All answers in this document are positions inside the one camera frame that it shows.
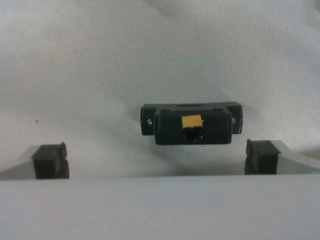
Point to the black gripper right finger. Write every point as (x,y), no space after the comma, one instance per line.
(261,157)

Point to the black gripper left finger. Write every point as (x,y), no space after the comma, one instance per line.
(50,160)

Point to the black D-SUB plug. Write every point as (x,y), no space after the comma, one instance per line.
(170,130)

